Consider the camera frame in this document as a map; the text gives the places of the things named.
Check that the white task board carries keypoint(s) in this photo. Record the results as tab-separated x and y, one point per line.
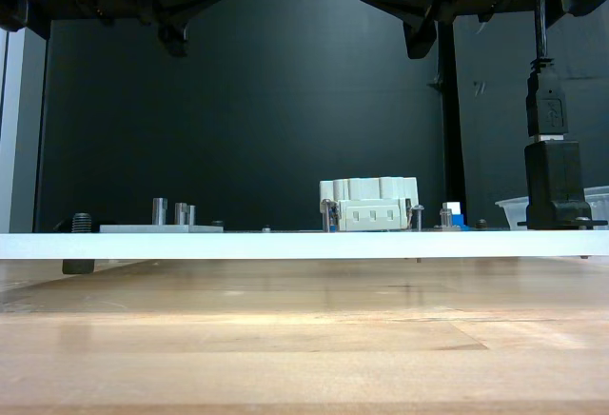
285	246

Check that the grey metal plate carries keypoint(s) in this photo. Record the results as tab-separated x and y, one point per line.
143	229

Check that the clear plastic tub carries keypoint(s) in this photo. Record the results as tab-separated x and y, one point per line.
511	212

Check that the black vertical post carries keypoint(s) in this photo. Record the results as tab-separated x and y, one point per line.
452	148

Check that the small silver metal clamp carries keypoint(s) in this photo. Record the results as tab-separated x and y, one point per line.
445	219

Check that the beige multi-pin connector housing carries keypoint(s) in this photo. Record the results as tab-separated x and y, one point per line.
371	215

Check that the blue socket mount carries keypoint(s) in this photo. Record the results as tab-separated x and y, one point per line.
336	219

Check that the black USB socket housing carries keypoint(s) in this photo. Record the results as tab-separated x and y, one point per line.
552	182

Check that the blue and white connector block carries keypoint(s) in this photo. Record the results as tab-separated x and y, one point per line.
457	221

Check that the silver metal post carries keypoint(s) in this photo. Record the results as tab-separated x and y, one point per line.
192	217
180	215
160	212

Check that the black threaded screw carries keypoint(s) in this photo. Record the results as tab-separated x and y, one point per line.
81	223

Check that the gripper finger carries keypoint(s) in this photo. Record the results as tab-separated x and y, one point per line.
190	3
404	8

